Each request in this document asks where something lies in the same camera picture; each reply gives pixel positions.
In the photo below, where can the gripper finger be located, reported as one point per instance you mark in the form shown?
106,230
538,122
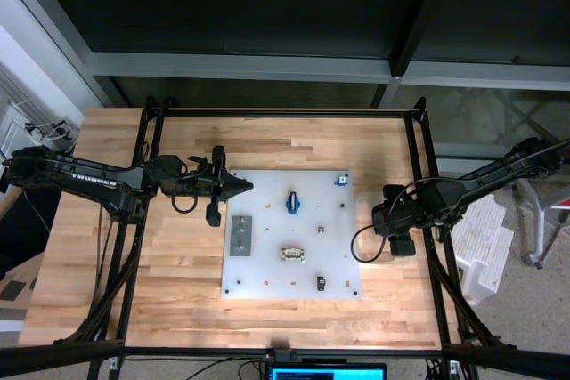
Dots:
233,190
233,180

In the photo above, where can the white task board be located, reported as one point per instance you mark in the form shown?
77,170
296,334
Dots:
289,273

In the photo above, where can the white ribbed plastic stool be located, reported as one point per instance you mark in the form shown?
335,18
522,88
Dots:
483,242

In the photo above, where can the beige connector housing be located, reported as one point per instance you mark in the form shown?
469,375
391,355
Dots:
293,254

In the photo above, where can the black aluminium frame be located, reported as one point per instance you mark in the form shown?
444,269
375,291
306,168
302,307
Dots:
67,351

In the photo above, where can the grey metal plate with pegs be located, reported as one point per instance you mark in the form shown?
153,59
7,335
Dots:
235,237

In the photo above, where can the chair with grey legs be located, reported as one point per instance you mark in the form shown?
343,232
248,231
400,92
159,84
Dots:
539,228

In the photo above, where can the blue clamp with silver plug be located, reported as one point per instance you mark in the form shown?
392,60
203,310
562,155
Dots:
292,204

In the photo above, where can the brown cardboard box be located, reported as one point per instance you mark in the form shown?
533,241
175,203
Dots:
18,271

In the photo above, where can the laptop screen with blue edge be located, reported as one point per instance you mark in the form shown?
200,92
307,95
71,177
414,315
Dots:
325,373

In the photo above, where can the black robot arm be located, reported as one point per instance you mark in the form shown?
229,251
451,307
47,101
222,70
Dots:
490,175
89,177

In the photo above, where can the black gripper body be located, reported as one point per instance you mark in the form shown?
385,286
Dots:
216,162
396,222

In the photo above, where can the black table-level camera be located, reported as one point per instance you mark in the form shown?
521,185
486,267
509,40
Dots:
280,349

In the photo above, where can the small blue white socket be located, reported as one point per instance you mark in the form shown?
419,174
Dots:
341,180

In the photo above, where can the black socket block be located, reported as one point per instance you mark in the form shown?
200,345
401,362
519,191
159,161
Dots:
320,283

